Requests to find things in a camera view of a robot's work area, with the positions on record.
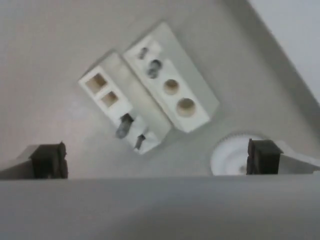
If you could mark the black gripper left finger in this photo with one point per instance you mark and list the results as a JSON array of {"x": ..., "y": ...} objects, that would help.
[{"x": 48, "y": 161}]

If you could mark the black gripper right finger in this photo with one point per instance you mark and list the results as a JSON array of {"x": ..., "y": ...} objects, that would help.
[{"x": 263, "y": 157}]

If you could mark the thick metal square peg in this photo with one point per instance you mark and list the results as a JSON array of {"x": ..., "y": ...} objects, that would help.
[{"x": 123, "y": 127}]

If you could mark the thin metal square peg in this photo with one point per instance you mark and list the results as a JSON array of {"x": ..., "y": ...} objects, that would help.
[{"x": 139, "y": 142}]

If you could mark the white holder with square holes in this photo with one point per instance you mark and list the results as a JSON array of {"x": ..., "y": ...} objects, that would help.
[{"x": 140, "y": 100}]

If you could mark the thick metal round peg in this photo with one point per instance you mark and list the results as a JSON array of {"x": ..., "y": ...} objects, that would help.
[{"x": 153, "y": 68}]

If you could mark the thin metal round peg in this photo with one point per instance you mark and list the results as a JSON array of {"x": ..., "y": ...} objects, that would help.
[{"x": 142, "y": 53}]

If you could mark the white large gear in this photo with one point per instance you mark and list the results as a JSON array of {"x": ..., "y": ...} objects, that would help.
[{"x": 228, "y": 160}]

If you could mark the white holder with round holes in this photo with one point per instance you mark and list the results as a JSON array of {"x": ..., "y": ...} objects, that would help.
[{"x": 190, "y": 80}]

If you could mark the white task board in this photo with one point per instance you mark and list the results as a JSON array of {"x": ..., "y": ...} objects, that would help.
[{"x": 300, "y": 25}]

